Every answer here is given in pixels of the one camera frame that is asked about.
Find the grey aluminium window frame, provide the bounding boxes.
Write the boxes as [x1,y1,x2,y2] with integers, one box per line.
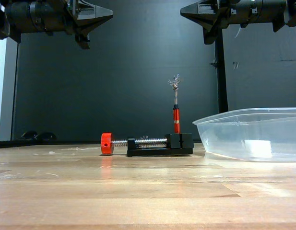
[0,37,19,142]

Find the clear plastic tub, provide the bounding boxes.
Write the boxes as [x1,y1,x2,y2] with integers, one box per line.
[192,107,296,163]

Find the black clamp with red knob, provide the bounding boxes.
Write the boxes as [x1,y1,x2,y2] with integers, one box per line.
[100,132,194,158]

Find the black vertical wall post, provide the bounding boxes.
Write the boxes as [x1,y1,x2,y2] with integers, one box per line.
[214,30,229,114]

